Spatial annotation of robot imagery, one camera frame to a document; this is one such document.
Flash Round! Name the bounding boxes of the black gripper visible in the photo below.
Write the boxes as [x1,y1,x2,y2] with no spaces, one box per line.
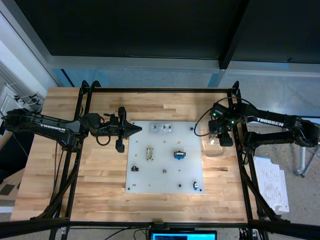
[102,106,143,154]
[208,118,234,148]

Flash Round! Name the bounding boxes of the blue and black connector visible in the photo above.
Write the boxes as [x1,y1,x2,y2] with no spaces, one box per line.
[172,149,187,161]

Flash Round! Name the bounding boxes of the clear plastic tub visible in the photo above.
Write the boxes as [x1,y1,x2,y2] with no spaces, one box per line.
[200,119,225,159]

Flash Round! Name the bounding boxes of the white task board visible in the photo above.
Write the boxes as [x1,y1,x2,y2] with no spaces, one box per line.
[124,120,206,195]

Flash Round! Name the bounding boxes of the white foam sheet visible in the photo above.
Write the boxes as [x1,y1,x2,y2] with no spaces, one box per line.
[253,155,291,214]

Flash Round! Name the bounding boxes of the laptop screen with blue edge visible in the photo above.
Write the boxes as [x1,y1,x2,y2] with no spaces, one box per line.
[149,230,218,240]

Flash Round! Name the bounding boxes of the black power plugs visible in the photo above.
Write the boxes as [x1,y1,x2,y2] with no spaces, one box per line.
[13,93,43,107]

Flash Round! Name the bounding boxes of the large black box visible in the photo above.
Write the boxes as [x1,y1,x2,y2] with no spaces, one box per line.
[0,131,29,181]

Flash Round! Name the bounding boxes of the flat cardboard box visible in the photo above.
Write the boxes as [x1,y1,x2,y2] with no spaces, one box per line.
[0,166,26,201]

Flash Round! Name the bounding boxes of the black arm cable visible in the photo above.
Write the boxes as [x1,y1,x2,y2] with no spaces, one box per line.
[95,134,113,147]
[194,96,251,138]

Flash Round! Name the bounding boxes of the black metal frame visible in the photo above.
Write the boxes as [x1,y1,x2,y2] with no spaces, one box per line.
[0,79,320,240]

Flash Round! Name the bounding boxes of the grey aluminium partition frame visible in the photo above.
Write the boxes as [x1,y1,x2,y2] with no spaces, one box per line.
[0,0,320,89]

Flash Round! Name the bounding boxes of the grey metal chair frame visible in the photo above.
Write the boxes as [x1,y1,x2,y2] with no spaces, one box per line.
[293,144,320,179]

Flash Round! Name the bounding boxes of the black wall post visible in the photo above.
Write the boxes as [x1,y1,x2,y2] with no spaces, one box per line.
[218,0,251,70]

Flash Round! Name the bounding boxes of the black table-level camera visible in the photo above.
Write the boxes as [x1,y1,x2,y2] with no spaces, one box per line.
[151,219,168,230]

